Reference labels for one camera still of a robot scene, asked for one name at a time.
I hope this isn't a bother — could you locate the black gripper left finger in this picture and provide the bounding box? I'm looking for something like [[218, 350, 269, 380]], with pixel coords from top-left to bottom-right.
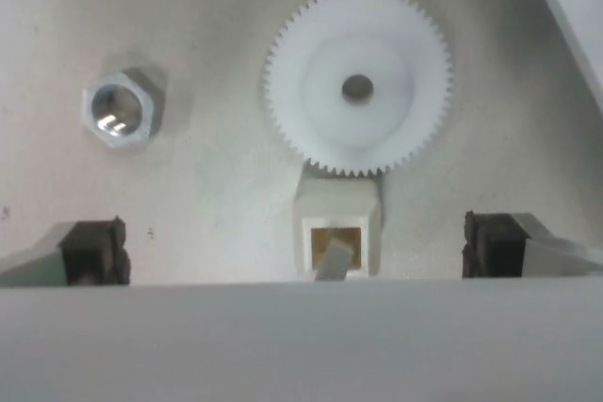
[[0, 216, 131, 288]]

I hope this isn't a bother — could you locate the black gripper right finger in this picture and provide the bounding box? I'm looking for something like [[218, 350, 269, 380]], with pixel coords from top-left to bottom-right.
[[463, 210, 603, 280]]

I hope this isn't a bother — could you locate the grey Ethernet plug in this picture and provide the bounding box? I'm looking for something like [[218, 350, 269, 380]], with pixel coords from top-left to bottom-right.
[[314, 239, 353, 283]]

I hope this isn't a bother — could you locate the white Ethernet plug holder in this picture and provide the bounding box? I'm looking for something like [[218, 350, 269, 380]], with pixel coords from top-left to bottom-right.
[[292, 170, 383, 281]]

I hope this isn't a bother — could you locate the metal hex nut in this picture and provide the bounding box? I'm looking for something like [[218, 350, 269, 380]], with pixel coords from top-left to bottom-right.
[[80, 67, 169, 152]]

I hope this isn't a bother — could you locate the white large gear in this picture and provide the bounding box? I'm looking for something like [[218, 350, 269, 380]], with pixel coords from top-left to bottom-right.
[[261, 0, 456, 180]]

